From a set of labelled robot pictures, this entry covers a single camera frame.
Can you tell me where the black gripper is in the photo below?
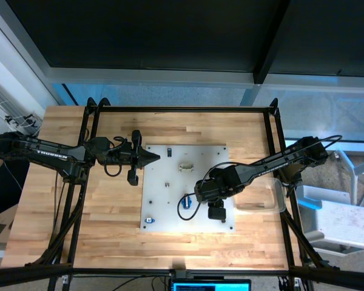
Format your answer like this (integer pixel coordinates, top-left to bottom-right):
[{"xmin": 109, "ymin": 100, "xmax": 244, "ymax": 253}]
[
  {"xmin": 118, "ymin": 129, "xmax": 161, "ymax": 187},
  {"xmin": 207, "ymin": 198, "xmax": 228, "ymax": 222}
]

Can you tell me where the white taskboard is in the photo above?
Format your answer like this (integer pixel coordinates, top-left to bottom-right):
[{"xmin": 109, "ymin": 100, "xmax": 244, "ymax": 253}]
[{"xmin": 139, "ymin": 143, "xmax": 238, "ymax": 233}]

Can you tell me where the blue round holder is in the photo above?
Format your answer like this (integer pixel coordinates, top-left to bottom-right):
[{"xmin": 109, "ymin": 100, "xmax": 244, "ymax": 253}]
[{"xmin": 180, "ymin": 192, "xmax": 194, "ymax": 210}]

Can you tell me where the clear plastic tub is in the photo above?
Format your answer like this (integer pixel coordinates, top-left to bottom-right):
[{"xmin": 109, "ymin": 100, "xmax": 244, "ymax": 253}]
[{"xmin": 234, "ymin": 177, "xmax": 286, "ymax": 214}]

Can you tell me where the laptop with blue screen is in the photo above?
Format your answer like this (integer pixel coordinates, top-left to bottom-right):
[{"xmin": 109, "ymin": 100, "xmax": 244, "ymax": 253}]
[{"xmin": 168, "ymin": 278, "xmax": 252, "ymax": 291}]

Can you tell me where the white step ladder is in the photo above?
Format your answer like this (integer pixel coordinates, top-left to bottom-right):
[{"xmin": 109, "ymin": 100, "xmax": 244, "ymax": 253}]
[{"xmin": 297, "ymin": 148, "xmax": 364, "ymax": 259}]

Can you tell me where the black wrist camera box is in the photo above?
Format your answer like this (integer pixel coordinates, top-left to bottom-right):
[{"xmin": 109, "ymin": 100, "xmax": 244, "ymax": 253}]
[{"xmin": 194, "ymin": 178, "xmax": 220, "ymax": 202}]

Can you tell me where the small black arm cable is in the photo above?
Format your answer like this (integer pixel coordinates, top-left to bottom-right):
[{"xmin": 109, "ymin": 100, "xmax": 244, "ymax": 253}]
[{"xmin": 109, "ymin": 135, "xmax": 126, "ymax": 150}]

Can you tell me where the black looped camera cable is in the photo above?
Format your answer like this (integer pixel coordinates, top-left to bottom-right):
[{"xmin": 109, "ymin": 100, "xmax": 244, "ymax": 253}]
[{"xmin": 177, "ymin": 195, "xmax": 201, "ymax": 221}]

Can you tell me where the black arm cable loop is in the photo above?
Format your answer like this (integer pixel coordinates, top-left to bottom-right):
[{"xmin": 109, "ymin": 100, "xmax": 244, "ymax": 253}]
[{"xmin": 103, "ymin": 161, "xmax": 123, "ymax": 178}]

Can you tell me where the black arched wrist cable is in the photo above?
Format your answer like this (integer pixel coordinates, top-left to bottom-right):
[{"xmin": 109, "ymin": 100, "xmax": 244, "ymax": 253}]
[{"xmin": 200, "ymin": 161, "xmax": 241, "ymax": 186}]

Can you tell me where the black aluminium frame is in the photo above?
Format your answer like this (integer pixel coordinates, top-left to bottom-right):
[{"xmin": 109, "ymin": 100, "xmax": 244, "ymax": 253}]
[{"xmin": 0, "ymin": 96, "xmax": 364, "ymax": 291}]

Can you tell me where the small table-level camera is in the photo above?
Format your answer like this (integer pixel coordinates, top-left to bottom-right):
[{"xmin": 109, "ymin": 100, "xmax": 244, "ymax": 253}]
[{"xmin": 172, "ymin": 263, "xmax": 192, "ymax": 278}]

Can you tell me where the white and black cable bundle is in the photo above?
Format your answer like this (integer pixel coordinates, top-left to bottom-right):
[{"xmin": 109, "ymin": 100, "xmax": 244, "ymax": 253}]
[{"xmin": 4, "ymin": 112, "xmax": 43, "ymax": 131}]

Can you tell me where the thin black shoulder cable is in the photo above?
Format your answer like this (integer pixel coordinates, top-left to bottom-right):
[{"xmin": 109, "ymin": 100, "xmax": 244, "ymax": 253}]
[{"xmin": 302, "ymin": 135, "xmax": 343, "ymax": 153}]

